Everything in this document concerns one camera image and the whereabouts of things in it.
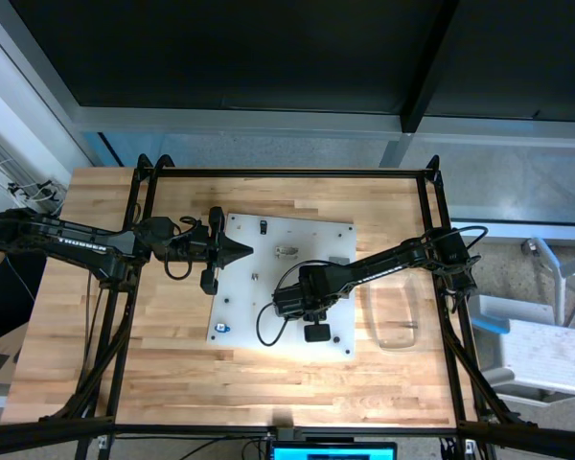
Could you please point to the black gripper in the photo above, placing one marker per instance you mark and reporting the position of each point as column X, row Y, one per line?
column 213, row 249
column 297, row 302

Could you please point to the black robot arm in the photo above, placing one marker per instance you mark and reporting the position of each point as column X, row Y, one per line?
column 76, row 242
column 393, row 261

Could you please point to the black socket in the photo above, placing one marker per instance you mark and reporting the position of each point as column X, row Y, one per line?
column 263, row 227

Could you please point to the beige connector housing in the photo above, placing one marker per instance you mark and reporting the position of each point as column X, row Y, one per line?
column 287, row 251

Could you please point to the white board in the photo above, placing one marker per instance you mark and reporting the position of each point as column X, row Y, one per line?
column 242, row 311

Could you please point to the grey metal block with holes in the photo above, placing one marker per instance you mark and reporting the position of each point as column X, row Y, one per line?
column 338, row 260

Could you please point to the small blue connector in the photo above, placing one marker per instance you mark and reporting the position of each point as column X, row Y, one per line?
column 220, row 328

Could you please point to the clear plastic tub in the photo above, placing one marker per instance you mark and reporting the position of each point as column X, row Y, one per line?
column 393, row 311

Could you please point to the blue laptop screen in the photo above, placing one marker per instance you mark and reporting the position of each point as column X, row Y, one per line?
column 330, row 453

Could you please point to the brown cardboard box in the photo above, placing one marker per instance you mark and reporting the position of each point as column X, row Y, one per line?
column 5, row 350

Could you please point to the white step stool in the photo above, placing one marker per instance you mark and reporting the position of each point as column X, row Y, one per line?
column 546, row 354

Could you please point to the black metal frame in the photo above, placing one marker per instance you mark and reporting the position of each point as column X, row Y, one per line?
column 287, row 173

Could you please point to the black low camera mount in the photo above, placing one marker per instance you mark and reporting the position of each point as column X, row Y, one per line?
column 287, row 433

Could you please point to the white corner bracket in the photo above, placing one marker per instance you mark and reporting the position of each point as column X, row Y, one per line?
column 103, row 442
column 469, row 446

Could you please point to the grey tube chair frame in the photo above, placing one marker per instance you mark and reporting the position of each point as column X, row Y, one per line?
column 559, row 297

